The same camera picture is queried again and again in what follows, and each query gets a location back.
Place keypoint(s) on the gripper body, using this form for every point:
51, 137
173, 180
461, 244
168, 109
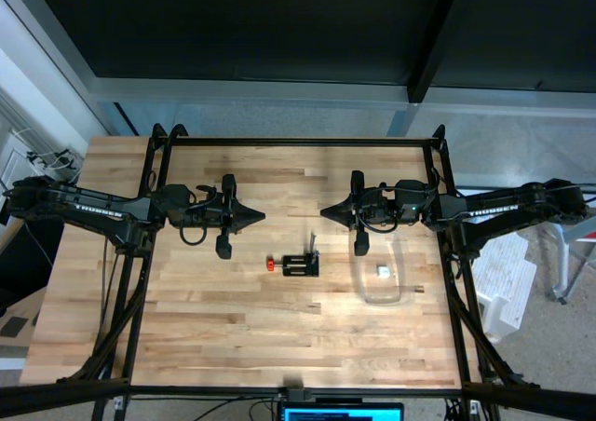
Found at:
375, 209
209, 213

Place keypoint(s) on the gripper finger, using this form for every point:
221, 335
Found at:
244, 220
341, 218
341, 207
244, 211

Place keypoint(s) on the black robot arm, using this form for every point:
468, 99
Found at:
93, 207
493, 211

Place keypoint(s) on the grey USB-C connector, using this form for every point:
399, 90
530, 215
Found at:
312, 244

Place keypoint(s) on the small white block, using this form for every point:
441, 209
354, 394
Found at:
383, 271

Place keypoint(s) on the black clamp with orange knob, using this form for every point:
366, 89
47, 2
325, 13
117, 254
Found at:
300, 266

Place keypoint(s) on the clear plastic tub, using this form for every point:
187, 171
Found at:
372, 287

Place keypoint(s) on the white stepped foam block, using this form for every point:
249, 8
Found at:
500, 290

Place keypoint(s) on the large black case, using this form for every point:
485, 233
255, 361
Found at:
23, 258

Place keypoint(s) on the grey metal stand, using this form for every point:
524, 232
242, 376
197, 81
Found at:
562, 253

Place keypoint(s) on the laptop with blue screen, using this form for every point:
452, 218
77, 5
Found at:
340, 414

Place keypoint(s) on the brown cardboard box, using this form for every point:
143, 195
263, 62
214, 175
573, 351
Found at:
29, 305

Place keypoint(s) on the red and white panel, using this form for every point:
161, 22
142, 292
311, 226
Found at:
589, 237

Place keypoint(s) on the black metal frame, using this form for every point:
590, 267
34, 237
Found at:
209, 391

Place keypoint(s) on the black table-level camera box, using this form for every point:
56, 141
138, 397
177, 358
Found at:
294, 394

